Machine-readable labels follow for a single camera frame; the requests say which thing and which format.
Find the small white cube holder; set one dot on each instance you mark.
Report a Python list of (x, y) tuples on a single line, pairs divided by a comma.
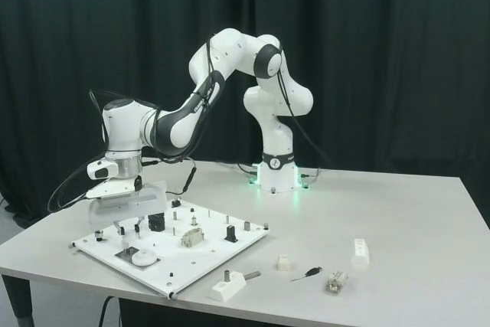
[(283, 262)]

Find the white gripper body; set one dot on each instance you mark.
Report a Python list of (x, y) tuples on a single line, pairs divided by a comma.
[(153, 198)]

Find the white large gear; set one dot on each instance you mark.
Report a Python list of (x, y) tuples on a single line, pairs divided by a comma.
[(144, 257)]

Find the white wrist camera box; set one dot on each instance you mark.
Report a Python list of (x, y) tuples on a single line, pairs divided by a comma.
[(101, 170)]

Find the metal BNC plug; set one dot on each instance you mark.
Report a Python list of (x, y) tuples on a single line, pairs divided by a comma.
[(99, 236)]

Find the white task board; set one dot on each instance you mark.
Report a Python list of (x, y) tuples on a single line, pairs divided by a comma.
[(214, 262)]

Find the small black plug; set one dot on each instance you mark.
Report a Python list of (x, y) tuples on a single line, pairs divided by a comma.
[(176, 203)]

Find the metal bolt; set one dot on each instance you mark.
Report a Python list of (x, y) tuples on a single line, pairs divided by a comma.
[(193, 220)]

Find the black USB plug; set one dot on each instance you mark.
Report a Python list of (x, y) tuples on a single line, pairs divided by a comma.
[(313, 271)]

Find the white holder with holes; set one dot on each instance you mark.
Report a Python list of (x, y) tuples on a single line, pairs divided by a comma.
[(360, 252)]

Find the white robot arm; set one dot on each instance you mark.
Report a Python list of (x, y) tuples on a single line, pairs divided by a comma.
[(229, 47)]

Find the long white peg holder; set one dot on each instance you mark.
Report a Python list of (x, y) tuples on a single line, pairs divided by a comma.
[(229, 288)]

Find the flat white mounting plate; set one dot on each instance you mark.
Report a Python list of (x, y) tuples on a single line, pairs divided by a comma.
[(111, 190)]

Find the black curtains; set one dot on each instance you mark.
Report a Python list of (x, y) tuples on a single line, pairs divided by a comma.
[(76, 36)]

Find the white small gear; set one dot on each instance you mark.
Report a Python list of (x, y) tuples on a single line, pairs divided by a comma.
[(125, 244)]

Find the black table leg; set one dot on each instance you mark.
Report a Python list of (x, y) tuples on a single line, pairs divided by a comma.
[(17, 304)]

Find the black D-SUB plug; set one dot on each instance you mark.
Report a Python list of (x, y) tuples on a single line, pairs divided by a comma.
[(157, 222)]

